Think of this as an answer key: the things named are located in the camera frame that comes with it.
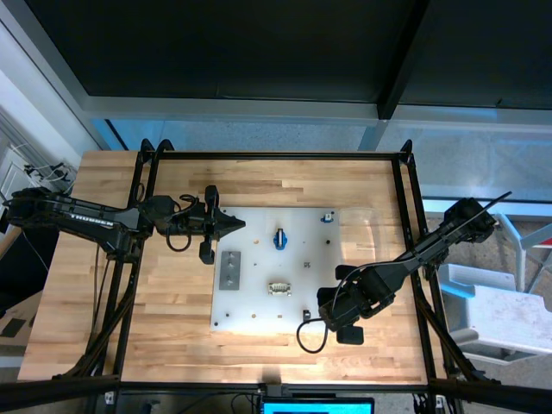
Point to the grey metal plate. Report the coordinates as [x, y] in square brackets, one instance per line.
[224, 274]

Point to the white taskboard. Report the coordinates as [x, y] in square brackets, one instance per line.
[259, 302]

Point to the black metal frame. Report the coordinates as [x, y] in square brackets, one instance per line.
[276, 156]

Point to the white metal stool frame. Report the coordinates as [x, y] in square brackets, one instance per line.
[515, 241]

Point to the black upright pillar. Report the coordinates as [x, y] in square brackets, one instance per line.
[397, 86]

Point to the blue and white connector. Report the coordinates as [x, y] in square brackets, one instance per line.
[326, 219]

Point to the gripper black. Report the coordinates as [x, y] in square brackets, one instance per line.
[350, 302]
[194, 222]

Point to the white plastic cart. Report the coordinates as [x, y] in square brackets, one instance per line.
[509, 315]

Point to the beige connector housing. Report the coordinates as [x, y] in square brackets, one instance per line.
[280, 289]

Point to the short steel bar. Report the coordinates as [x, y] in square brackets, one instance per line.
[280, 236]

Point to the blue lit screen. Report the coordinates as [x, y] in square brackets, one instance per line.
[317, 407]

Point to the blue plastic clamp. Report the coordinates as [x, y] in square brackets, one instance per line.
[279, 246]

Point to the clear plastic container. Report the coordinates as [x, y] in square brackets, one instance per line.
[358, 233]

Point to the black bar holder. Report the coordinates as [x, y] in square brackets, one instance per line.
[303, 317]

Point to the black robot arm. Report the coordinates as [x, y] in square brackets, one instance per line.
[86, 215]
[414, 259]

